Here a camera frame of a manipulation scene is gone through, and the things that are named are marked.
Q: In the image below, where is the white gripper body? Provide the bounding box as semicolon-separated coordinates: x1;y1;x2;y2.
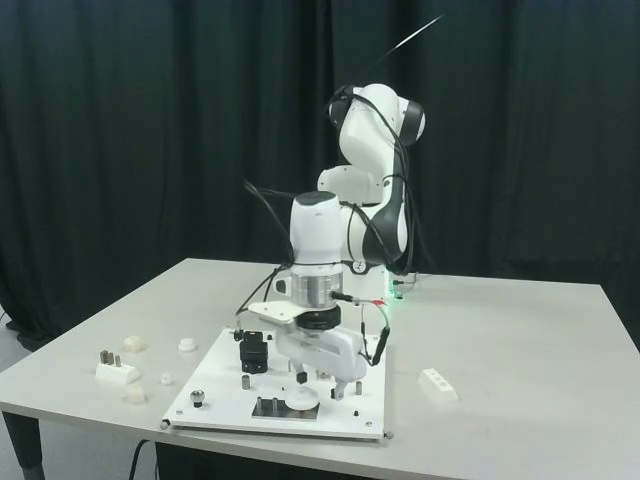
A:
273;327;370;384

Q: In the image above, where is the white large gear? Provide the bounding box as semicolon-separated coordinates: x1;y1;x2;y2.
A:
283;388;321;414

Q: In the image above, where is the black D-SUB plug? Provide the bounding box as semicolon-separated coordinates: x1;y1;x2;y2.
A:
239;330;271;375

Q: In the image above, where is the thin black rod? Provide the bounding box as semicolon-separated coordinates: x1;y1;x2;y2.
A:
369;307;392;366

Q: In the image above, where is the white task board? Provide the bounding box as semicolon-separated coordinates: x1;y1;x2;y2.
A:
160;325;397;440

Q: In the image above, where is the white holder with holes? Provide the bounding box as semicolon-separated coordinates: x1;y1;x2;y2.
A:
417;368;460;402

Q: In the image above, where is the white peg holder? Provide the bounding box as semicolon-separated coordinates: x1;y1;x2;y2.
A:
94;360;141;386

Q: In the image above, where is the black table leg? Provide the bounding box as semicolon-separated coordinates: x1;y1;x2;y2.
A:
3;412;44;480

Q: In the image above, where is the black floor cable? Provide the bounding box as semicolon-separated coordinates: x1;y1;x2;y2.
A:
127;438;156;480

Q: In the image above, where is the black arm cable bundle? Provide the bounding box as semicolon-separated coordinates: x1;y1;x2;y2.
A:
242;84;426;351

